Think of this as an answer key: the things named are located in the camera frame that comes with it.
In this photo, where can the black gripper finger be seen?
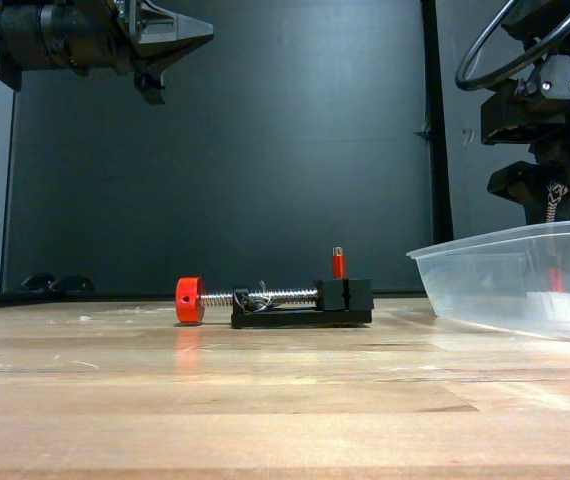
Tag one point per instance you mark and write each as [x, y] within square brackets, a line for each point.
[185, 32]

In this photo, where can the clear plastic tub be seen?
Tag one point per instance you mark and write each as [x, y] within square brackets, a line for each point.
[465, 280]

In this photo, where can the steel threaded clamp screw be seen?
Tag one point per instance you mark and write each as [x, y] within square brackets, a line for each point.
[295, 294]

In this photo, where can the white connector holder block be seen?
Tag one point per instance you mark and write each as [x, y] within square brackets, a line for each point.
[565, 306]

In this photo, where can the black bench clamp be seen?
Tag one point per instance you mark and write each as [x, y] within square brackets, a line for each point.
[345, 300]

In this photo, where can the red round clamp knob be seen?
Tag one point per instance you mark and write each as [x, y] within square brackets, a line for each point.
[190, 300]

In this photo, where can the red RCA socket silver tip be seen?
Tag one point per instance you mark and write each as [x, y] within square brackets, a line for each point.
[339, 265]

